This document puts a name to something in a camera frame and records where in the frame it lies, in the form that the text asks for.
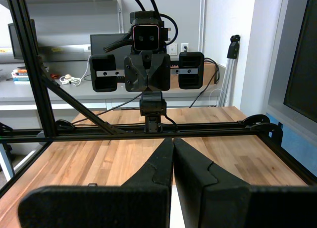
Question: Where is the aluminium rail with black bracket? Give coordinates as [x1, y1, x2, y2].
[217, 34, 242, 108]

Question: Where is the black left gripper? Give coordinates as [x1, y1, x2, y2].
[89, 50, 205, 93]

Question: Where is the grey office desk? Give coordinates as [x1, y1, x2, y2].
[0, 72, 227, 113]

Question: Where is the coiled white cable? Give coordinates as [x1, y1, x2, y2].
[58, 74, 83, 87]

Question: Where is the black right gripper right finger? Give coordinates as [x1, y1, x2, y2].
[173, 137, 317, 228]

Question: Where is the stack of books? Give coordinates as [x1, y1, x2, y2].
[11, 69, 31, 85]

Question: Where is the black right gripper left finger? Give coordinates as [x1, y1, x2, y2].
[17, 137, 174, 228]

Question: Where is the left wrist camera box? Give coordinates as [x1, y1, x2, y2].
[130, 19, 162, 52]

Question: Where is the black computer monitor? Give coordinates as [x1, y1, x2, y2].
[90, 33, 132, 56]
[7, 19, 38, 61]

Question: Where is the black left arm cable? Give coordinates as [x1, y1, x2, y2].
[103, 0, 179, 53]

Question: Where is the black aluminium frame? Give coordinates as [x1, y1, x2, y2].
[0, 0, 317, 197]

